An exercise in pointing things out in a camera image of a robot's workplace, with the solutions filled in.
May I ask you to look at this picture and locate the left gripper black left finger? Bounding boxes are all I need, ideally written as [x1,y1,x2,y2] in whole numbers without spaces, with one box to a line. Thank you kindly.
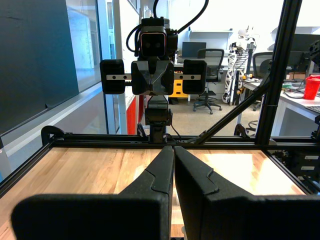
[10,145,175,240]

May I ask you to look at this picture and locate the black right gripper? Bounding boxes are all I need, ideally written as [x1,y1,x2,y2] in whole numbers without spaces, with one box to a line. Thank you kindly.
[99,58,208,97]

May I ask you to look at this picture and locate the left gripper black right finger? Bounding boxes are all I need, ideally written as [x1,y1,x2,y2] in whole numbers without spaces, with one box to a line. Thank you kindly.
[174,146,320,240]

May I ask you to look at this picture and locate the yellow drawer cabinet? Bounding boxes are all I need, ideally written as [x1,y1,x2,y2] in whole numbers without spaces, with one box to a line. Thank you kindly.
[167,79,190,99]

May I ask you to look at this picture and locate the red panel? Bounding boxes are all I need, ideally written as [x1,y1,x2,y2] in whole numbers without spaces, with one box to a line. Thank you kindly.
[126,95,145,136]

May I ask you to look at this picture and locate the black computer monitor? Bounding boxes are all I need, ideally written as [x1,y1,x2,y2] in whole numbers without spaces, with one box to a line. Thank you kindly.
[181,41,207,59]
[287,33,320,73]

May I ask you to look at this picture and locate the black office chair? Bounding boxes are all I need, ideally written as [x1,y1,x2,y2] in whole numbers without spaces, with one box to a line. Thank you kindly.
[251,51,274,112]
[192,48,225,115]

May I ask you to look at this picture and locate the white lattice robot figure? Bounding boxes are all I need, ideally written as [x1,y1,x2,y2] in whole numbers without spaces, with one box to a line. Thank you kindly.
[223,24,258,105]

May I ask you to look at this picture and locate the white desk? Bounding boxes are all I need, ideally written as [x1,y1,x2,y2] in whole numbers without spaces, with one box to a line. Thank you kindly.
[243,79,320,138]

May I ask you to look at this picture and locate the red plastic cup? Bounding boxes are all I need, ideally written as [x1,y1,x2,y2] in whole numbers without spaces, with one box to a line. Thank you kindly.
[303,74,320,100]

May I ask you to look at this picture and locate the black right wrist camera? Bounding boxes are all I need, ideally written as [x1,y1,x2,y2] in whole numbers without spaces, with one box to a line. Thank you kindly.
[138,17,168,60]

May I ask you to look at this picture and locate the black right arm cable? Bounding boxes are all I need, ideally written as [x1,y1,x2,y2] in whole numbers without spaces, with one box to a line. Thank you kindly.
[176,0,210,33]
[126,24,142,57]

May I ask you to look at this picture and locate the black metal frame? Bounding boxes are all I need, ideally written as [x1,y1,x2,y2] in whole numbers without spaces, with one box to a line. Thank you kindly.
[0,0,320,198]

